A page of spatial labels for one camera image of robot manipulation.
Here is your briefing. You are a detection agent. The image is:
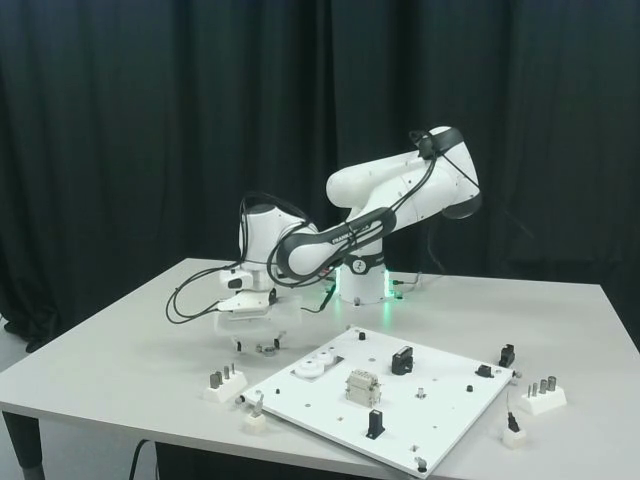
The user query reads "flat white mounting plate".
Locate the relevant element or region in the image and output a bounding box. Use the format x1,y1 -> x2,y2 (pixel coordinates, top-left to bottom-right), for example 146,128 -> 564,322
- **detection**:
218,291 -> 274,314

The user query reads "white round peg holder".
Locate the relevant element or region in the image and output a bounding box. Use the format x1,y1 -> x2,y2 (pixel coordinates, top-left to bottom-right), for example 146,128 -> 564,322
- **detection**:
518,387 -> 569,416

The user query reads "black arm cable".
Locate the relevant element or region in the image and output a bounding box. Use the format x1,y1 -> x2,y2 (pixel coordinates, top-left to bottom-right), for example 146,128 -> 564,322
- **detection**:
237,129 -> 481,289

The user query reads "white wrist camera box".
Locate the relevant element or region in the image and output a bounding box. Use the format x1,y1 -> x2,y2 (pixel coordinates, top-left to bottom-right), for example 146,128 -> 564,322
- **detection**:
221,269 -> 254,292

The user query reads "black Ethernet plug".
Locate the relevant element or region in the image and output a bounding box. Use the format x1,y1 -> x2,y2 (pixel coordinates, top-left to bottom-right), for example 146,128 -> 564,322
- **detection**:
504,390 -> 520,434

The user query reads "beige waterproof plug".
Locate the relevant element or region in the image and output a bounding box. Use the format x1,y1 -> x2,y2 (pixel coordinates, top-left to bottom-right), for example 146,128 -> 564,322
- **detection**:
344,369 -> 384,404

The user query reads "black curtain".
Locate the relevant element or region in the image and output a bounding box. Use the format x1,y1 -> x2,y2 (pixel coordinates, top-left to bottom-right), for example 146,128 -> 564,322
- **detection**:
0,0 -> 640,354

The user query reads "black looping wrist cable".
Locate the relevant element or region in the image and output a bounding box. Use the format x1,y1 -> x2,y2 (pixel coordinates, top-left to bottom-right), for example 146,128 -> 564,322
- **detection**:
166,259 -> 247,324

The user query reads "black cable under table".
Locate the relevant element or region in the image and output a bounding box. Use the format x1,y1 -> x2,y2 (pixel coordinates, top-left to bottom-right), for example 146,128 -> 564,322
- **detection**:
130,438 -> 157,480

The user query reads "white square peg holder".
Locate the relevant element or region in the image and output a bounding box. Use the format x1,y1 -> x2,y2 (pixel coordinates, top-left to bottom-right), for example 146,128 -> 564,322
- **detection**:
201,370 -> 250,404

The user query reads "white task board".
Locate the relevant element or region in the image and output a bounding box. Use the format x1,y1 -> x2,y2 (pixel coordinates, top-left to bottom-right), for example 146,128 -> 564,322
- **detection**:
241,325 -> 521,475

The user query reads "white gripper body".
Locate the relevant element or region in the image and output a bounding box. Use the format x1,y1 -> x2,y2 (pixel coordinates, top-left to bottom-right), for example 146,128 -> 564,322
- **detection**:
214,295 -> 305,339

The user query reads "black table leg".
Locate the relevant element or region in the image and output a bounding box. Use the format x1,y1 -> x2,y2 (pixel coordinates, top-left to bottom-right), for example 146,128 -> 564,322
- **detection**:
2,412 -> 41,480

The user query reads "grey base cable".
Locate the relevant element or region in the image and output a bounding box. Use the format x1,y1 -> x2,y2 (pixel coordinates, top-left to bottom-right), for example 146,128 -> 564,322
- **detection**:
393,271 -> 427,291

